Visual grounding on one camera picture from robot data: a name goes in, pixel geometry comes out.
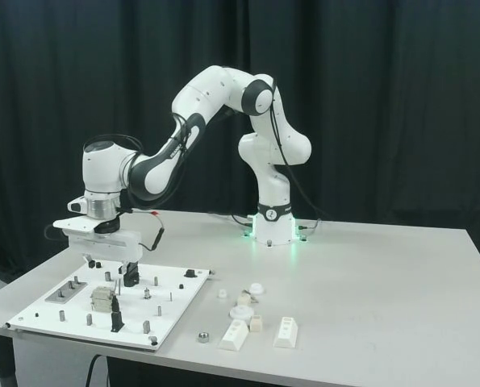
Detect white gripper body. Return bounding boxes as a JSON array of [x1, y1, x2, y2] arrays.
[[64, 229, 144, 264]]

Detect long white peg holder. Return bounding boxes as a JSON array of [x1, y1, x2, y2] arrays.
[[219, 321, 249, 352], [272, 317, 299, 347]]

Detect black D-SUB plug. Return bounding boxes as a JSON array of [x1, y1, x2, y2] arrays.
[[123, 261, 140, 288]]

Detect white task board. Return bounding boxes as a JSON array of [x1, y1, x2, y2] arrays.
[[4, 257, 216, 352]]

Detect beige waterproof plug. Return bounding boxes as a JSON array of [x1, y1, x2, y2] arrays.
[[88, 285, 114, 314]]

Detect black USB plug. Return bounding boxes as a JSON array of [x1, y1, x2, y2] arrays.
[[109, 281, 125, 334]]

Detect black box under table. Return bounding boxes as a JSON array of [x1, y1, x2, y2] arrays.
[[105, 355, 265, 387]]

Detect white large gear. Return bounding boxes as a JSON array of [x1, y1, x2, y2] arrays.
[[229, 305, 255, 322]]

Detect black curtains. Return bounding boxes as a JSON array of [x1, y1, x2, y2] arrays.
[[0, 0, 480, 269]]

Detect black floor cable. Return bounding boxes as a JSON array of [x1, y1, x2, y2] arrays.
[[86, 353, 106, 387]]

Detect black base cable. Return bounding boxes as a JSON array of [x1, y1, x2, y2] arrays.
[[229, 213, 256, 227], [298, 218, 323, 234]]

